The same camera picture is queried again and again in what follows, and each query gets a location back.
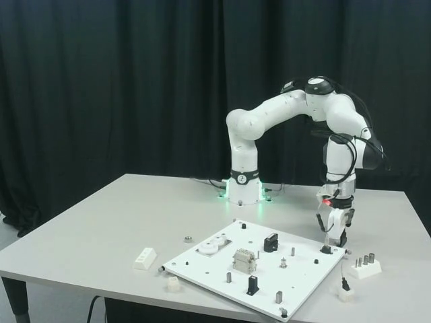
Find white peg holder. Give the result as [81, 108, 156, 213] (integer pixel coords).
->
[350, 260, 383, 280]

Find small white plug holder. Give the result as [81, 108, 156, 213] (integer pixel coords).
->
[336, 287, 356, 302]

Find silver USB plug black base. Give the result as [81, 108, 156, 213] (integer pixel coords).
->
[319, 233, 333, 255]

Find black table leg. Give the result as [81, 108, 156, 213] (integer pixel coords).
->
[1, 277, 28, 323]

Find black plug with short cable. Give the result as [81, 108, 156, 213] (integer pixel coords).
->
[339, 261, 350, 292]

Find black floor cable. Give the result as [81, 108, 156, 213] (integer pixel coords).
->
[88, 295, 106, 323]

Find silver wrist ring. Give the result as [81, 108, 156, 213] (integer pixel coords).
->
[336, 181, 357, 201]

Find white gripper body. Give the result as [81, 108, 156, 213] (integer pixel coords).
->
[324, 207, 356, 238]

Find black curtain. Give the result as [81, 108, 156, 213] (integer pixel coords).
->
[0, 0, 431, 238]

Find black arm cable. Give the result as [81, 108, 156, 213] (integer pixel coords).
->
[280, 76, 393, 176]

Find white mounting plate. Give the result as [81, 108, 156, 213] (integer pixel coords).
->
[316, 186, 338, 203]

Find white four-hole holder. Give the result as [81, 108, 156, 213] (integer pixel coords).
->
[132, 247, 158, 271]

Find black upright connector block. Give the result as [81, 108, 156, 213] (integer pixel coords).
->
[246, 275, 260, 297]

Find white task board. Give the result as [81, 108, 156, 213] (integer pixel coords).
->
[158, 218, 353, 319]

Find black base cable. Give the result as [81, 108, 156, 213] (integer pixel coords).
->
[265, 182, 288, 195]
[191, 176, 230, 192]

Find black stepped connector block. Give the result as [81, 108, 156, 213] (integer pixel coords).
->
[263, 235, 279, 254]

